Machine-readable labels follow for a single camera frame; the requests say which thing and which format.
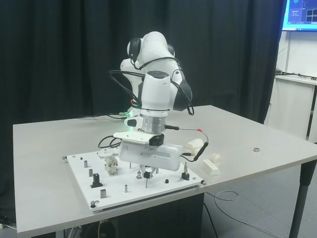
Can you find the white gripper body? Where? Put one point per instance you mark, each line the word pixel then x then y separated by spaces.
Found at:
pixel 158 157

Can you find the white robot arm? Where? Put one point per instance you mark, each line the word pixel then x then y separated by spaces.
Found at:
pixel 154 74

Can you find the thick metal round peg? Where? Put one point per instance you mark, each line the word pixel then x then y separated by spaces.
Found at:
pixel 126 189

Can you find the large metal square peg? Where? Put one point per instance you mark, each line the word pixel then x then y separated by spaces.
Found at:
pixel 103 194

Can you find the small metal square peg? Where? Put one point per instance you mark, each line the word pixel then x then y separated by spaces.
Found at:
pixel 90 172

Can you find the white holder with round holes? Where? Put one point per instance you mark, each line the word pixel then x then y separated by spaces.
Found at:
pixel 211 168

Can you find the small metal round peg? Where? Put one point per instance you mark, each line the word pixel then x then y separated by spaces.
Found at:
pixel 85 164

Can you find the metal BNC plug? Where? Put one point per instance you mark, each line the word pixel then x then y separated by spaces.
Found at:
pixel 139 174

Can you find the white task board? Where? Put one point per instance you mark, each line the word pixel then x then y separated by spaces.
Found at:
pixel 138 191

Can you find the flat white plate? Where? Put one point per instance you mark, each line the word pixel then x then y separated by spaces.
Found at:
pixel 133 136

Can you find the white holder with square holes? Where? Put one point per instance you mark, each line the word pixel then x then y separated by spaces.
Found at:
pixel 195 144

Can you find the white large gear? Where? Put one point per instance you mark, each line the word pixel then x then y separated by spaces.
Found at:
pixel 102 154

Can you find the black box under table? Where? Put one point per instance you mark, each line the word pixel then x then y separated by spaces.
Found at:
pixel 148 218

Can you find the small white holder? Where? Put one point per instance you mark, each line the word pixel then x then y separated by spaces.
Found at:
pixel 215 158

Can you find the black curtain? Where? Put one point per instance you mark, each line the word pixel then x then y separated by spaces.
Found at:
pixel 62 57

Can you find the white cabinet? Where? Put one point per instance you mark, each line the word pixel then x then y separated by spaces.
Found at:
pixel 292 106

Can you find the black table leg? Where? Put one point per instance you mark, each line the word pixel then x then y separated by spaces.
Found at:
pixel 301 196

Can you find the blue screen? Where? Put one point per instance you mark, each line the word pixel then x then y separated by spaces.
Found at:
pixel 301 15

